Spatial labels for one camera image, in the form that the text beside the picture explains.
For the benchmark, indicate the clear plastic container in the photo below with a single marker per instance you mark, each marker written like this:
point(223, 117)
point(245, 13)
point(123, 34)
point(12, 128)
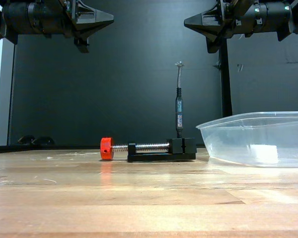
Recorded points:
point(226, 138)

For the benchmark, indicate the black vertical post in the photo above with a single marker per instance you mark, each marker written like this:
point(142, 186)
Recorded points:
point(226, 81)

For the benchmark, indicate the small black vise orange knob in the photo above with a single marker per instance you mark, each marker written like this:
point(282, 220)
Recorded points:
point(183, 148)

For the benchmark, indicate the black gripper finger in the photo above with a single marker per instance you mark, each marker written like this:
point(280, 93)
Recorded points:
point(89, 29)
point(208, 30)
point(208, 17)
point(89, 15)

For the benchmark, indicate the black aluminium frame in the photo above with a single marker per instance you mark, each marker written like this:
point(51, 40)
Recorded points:
point(39, 148)

